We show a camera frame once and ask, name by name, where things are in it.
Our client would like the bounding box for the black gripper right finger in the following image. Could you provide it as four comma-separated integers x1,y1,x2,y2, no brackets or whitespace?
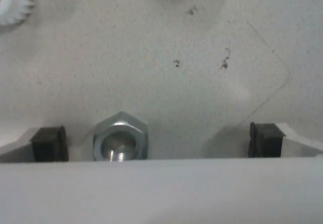
247,122,323,158

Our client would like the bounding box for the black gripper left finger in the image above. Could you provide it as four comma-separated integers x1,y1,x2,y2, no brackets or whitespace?
0,125,70,163

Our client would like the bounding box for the metal hex bolt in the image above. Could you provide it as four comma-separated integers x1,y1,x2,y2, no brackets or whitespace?
92,111,149,162

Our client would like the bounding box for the white small gear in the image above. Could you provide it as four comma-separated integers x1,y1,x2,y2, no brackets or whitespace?
0,0,36,32

